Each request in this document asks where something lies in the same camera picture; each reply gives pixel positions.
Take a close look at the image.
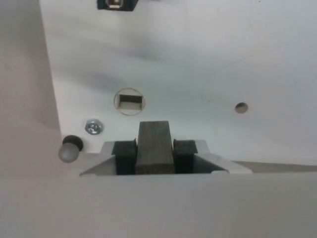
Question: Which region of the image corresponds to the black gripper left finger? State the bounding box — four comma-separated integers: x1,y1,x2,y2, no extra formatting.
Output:
79,138,138,176

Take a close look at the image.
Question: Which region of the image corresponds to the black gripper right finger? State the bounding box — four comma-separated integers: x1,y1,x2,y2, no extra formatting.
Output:
172,138,251,175

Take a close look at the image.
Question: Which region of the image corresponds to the metal square peg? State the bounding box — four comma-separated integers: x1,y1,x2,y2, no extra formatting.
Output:
135,120,175,176

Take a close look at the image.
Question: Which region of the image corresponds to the white task board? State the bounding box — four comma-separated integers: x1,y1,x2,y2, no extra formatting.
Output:
39,0,317,166

